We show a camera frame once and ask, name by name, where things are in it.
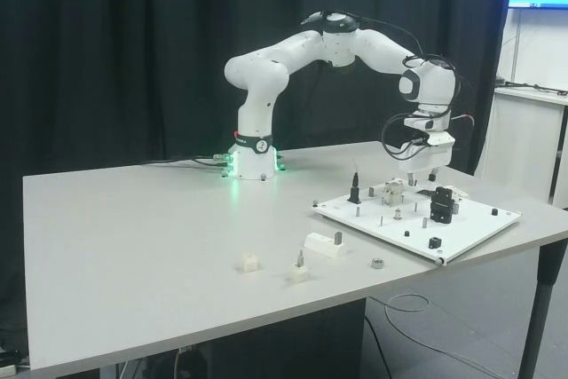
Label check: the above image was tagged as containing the white wedge holder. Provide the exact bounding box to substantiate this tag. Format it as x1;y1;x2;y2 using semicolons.
303;231;348;258

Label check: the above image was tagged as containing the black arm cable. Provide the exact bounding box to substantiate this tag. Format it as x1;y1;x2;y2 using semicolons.
304;10;463;105

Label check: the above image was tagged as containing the white task board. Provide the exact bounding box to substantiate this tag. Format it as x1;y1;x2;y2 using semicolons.
310;178;524;268

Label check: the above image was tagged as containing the black table cable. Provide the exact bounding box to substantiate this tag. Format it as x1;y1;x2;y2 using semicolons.
144;155;232;168

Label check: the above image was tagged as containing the white cabinet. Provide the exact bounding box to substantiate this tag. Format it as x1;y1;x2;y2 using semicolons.
487;84;568;210

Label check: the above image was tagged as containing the white peg holder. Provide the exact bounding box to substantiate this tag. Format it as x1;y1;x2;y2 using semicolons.
288;263;310;284

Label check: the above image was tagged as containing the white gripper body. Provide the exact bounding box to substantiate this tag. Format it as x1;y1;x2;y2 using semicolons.
398;137;456;172

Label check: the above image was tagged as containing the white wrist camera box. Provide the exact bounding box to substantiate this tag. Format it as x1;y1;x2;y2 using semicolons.
402;115;439;131

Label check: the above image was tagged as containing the black D-SUB plug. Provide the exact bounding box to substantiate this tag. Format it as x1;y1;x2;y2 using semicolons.
429;185;454;225

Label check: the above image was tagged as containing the grey floor cable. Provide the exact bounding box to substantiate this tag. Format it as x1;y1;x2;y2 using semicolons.
383;292;527;379

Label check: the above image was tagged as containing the black looped camera cable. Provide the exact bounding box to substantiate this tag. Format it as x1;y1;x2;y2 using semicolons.
381;110;430;161

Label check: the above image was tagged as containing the black plug with thin cable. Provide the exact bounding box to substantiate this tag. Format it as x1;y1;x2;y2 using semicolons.
347;160;364;205

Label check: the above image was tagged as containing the black curtain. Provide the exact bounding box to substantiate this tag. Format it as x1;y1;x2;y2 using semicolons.
0;0;516;349

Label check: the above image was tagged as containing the beige connector block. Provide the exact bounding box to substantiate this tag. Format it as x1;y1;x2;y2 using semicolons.
381;178;408;210

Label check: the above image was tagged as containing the flat white mounting plate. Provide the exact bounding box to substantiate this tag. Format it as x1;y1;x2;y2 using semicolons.
398;130;456;148

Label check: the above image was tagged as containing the white cube holder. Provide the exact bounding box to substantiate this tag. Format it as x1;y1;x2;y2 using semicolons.
239;252;260;273

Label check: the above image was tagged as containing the black table leg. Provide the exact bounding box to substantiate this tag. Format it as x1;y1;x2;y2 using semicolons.
517;230;565;379

